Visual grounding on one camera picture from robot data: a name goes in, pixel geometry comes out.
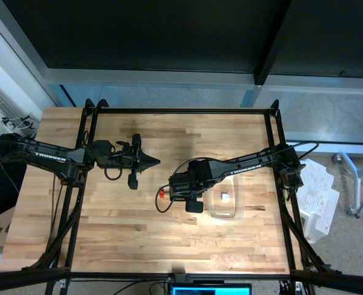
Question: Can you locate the grey metal stand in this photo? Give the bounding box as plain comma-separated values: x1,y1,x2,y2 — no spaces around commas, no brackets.
332,152,363,219

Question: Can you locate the flat cardboard box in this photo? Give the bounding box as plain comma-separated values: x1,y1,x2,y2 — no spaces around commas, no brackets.
0,205,16,262

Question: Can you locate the black low camera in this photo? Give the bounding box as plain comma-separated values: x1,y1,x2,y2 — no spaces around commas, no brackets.
169,272,194,283

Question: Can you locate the clear plastic tub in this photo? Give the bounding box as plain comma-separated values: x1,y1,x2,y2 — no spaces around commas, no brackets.
206,175,244,221

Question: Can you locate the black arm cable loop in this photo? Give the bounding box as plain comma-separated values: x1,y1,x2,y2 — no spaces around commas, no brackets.
154,159,190,213

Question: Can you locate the black right shoulder cable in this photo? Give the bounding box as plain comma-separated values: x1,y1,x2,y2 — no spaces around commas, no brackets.
292,141,320,161

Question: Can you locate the black vise with orange knob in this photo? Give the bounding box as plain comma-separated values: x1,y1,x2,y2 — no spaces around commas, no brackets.
158,189,187,203

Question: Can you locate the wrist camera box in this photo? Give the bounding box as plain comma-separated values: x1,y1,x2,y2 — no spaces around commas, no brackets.
168,173,189,195

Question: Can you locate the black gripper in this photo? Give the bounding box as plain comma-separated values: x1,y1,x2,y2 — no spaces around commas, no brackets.
116,133,162,191
185,159,215,213

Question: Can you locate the bundle of white cables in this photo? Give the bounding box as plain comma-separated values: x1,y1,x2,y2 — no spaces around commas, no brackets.
1,115,36,130

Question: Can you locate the blue laptop screen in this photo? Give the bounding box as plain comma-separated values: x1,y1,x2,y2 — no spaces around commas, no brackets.
168,282,252,295

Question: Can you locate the black aluminium frame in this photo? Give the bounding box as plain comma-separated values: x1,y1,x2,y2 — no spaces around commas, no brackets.
0,98,363,295

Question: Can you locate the braided black arm cable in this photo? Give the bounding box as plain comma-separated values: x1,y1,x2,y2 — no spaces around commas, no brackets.
103,159,123,181

